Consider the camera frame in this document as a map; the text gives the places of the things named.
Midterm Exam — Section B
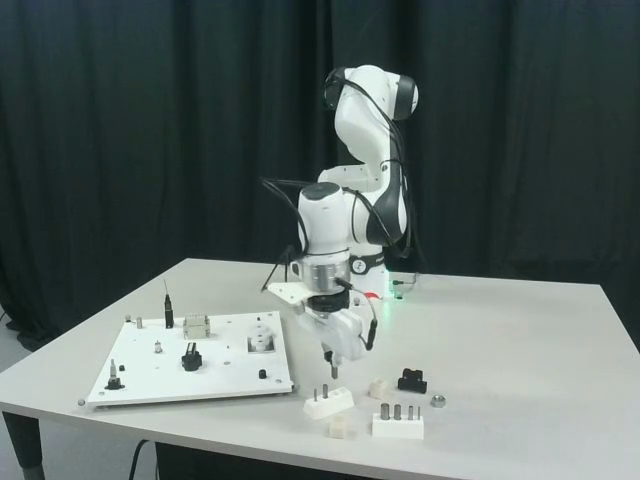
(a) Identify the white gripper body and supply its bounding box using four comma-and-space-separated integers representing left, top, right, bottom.
299, 307, 374, 363

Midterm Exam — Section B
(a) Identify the white peg holder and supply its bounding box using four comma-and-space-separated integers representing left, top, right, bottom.
303, 386, 356, 419
371, 410, 426, 441

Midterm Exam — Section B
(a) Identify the black D-SUB plug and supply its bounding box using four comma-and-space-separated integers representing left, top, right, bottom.
397, 367, 429, 394

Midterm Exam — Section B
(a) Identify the white task board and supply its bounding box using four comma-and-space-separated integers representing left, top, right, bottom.
82, 310, 297, 409

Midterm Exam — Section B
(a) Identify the black waterproof plug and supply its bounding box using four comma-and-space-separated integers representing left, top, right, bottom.
181, 341, 204, 372

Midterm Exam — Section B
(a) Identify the grey BNC plug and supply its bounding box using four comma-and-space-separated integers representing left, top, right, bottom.
104, 358, 125, 392

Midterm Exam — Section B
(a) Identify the black curtain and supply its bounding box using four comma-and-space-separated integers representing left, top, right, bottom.
0, 0, 640, 334

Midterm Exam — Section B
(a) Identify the grey table leg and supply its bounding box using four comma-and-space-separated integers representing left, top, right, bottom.
1, 409, 40, 480

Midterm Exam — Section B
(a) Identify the thin black rod on wire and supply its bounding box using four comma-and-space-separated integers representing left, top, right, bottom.
363, 293, 380, 352

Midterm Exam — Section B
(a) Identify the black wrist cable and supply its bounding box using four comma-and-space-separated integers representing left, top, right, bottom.
258, 176, 307, 295

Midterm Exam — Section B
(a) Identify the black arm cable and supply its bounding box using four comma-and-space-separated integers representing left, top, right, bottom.
323, 67, 427, 275

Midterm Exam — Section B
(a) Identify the black floor cable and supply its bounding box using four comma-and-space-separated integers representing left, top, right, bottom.
130, 438, 153, 480

